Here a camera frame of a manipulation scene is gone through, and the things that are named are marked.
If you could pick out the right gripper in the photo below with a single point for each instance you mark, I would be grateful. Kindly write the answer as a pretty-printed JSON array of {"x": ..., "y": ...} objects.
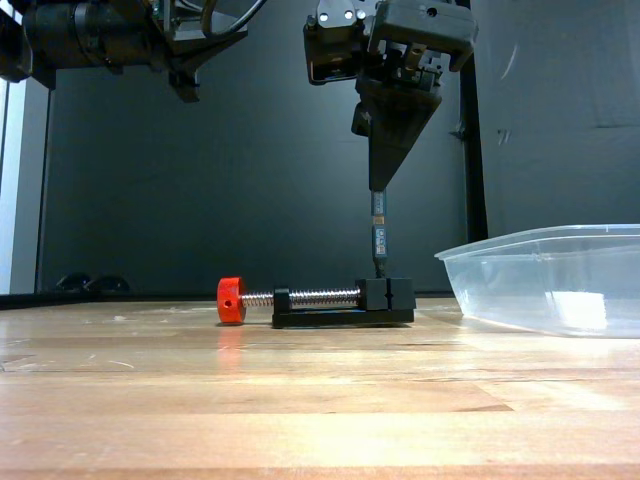
[{"x": 425, "y": 30}]

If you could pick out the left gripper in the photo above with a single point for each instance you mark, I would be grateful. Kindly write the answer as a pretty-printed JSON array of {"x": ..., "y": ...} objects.
[{"x": 200, "y": 30}]

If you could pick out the black clamp with red knob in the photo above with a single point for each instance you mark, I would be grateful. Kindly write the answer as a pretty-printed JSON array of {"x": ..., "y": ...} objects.
[{"x": 385, "y": 297}]

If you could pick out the clear plastic container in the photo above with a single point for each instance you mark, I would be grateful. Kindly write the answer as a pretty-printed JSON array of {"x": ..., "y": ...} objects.
[{"x": 540, "y": 285}]

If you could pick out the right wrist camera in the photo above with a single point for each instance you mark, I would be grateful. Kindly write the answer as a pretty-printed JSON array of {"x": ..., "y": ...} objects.
[{"x": 332, "y": 50}]

